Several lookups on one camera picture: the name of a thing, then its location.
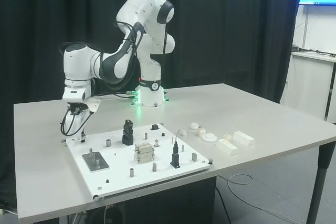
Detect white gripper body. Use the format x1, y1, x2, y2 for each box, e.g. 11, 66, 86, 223
62, 109, 92, 140

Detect flat white mounting plate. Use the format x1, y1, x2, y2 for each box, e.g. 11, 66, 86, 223
85, 97, 102, 113

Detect black D-SUB plug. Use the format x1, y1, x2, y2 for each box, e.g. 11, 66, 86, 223
121, 119, 135, 146

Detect white task board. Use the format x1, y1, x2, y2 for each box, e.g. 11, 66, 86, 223
59, 122, 215, 202

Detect beige rectangular plug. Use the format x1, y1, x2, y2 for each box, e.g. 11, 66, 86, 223
133, 143, 155, 162

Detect black curtain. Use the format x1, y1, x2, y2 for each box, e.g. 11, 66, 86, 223
0, 0, 301, 209

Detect long white peg holder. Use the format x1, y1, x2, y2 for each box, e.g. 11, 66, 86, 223
233, 131, 256, 146
216, 138, 239, 156

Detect black table leg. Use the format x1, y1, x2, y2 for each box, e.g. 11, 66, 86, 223
306, 144, 332, 224

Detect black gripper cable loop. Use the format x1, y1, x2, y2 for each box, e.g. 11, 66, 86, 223
60, 105, 80, 134

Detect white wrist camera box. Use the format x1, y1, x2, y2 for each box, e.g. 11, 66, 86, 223
62, 86, 91, 102

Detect black base cables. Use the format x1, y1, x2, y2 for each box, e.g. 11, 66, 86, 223
93, 91, 139, 102

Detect beige hanging cable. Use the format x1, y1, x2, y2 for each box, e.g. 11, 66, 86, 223
103, 199, 110, 224

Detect black plug with short cable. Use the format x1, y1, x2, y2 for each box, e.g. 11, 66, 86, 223
170, 129, 183, 169

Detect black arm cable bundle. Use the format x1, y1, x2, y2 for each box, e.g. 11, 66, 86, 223
59, 20, 169, 90

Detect grey floor cable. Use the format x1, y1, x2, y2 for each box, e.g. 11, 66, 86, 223
217, 173, 283, 224

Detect black floor cable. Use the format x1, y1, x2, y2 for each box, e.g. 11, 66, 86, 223
215, 185, 237, 224

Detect black device with cable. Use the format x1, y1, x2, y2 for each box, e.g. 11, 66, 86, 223
290, 46, 336, 57

